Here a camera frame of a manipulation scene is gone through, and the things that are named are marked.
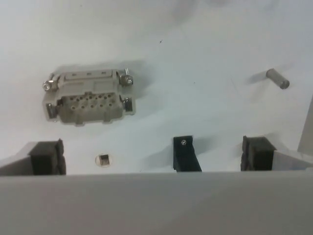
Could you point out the white task board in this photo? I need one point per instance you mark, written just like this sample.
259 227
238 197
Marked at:
171 73

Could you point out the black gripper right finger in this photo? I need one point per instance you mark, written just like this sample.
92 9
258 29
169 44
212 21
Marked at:
259 156

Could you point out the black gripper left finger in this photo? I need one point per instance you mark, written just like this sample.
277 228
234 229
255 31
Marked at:
46 159

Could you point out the beige multi-pin connector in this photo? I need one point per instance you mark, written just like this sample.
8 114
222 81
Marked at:
90 98

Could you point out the black bracket with screw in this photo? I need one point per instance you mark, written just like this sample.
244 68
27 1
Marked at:
184 156

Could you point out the thick metal round peg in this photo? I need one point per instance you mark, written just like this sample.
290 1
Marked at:
277 78

